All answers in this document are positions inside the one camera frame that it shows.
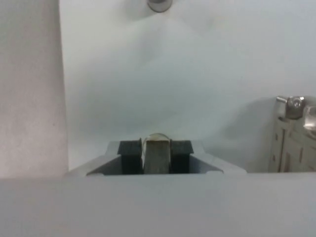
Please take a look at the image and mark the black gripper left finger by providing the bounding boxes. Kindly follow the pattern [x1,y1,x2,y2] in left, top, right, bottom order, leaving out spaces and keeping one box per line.
[67,140,143,176]

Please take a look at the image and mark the white task board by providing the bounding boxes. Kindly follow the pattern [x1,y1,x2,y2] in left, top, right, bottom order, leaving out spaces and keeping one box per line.
[58,0,316,174]

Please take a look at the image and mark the grey metal connector block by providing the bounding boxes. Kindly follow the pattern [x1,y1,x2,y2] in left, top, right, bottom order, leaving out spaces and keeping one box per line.
[270,95,316,173]

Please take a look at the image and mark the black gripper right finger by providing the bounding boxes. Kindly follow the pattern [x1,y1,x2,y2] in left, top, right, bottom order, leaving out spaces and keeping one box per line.
[170,140,247,175]

